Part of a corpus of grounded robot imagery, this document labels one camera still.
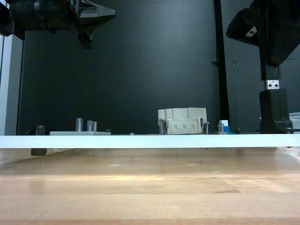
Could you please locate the black USB plug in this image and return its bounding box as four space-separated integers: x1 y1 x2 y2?
264 63 281 90

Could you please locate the beige connector housing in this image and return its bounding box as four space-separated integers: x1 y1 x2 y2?
157 107 210 135

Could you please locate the grey metal plate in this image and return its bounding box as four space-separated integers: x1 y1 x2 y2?
49 130 111 136

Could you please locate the small blue white socket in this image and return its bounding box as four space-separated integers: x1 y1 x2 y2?
217 119 231 135

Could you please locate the white task board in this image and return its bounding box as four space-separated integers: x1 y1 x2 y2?
0 134 300 149

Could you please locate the black USB socket mount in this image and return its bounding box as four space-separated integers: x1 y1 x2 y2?
255 89 300 135

